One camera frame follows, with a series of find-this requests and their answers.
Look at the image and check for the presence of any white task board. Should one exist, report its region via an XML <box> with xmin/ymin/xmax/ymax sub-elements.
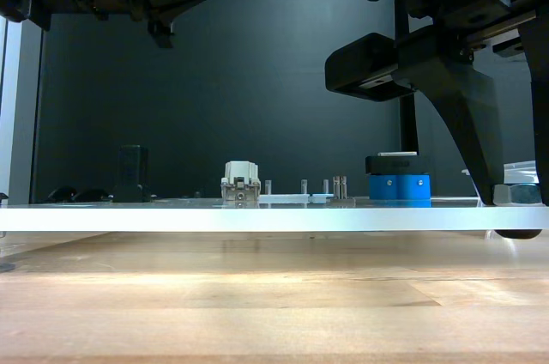
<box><xmin>0</xmin><ymin>197</ymin><xmax>549</xmax><ymax>240</ymax></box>

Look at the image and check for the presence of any steel hex nut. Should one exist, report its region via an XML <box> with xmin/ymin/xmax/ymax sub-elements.
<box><xmin>492</xmin><ymin>183</ymin><xmax>540</xmax><ymax>207</ymax></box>

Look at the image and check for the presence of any black frame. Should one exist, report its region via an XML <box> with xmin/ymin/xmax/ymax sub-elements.
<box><xmin>393</xmin><ymin>0</ymin><xmax>419</xmax><ymax>155</ymax></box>

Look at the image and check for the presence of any blue socket block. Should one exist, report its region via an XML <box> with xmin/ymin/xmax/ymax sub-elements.
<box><xmin>365</xmin><ymin>151</ymin><xmax>431</xmax><ymax>208</ymax></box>

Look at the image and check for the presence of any beige many-pin connector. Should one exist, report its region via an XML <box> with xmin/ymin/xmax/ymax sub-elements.
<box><xmin>220</xmin><ymin>161</ymin><xmax>261</xmax><ymax>209</ymax></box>

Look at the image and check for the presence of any black block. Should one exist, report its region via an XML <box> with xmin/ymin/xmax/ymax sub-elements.
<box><xmin>112</xmin><ymin>144</ymin><xmax>152</xmax><ymax>203</ymax></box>

